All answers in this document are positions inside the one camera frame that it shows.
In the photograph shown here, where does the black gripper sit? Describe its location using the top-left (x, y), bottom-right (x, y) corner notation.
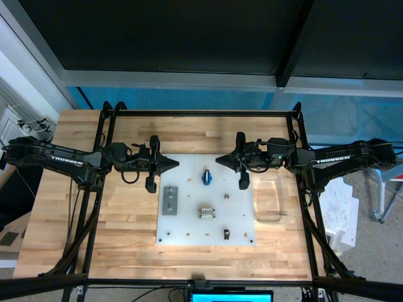
top-left (130, 135), bottom-right (180, 193)
top-left (215, 131), bottom-right (269, 191)

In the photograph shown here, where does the grey metal plate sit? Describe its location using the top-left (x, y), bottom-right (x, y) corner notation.
top-left (162, 185), bottom-right (179, 216)

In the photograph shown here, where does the clear plastic tub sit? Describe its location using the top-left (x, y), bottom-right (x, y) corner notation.
top-left (253, 177), bottom-right (289, 225)

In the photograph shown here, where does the white task board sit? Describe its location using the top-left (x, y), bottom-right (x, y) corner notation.
top-left (156, 153), bottom-right (258, 246)

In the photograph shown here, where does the white ribbed foam block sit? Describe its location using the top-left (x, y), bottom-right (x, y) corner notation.
top-left (322, 176), bottom-right (360, 256)

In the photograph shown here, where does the blue laptop screen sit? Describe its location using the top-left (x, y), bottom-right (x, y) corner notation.
top-left (190, 291), bottom-right (274, 302)

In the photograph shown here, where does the silver metal stand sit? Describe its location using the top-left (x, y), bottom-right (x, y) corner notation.
top-left (366, 168), bottom-right (403, 225)

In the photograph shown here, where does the brown cardboard box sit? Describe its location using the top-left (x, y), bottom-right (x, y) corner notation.
top-left (0, 211), bottom-right (32, 262)

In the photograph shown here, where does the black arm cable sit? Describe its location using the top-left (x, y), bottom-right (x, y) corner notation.
top-left (239, 140), bottom-right (268, 173)
top-left (120, 162), bottom-right (140, 185)

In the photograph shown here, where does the black table camera mount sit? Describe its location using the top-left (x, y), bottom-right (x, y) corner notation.
top-left (188, 272), bottom-right (212, 291)

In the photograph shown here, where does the black wall post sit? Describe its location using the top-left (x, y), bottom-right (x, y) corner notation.
top-left (276, 0), bottom-right (315, 88)

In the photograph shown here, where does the black white cable bundle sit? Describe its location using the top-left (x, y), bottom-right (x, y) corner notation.
top-left (12, 105), bottom-right (54, 137)

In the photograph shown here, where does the black table frame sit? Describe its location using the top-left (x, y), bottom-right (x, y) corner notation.
top-left (0, 100), bottom-right (403, 302)

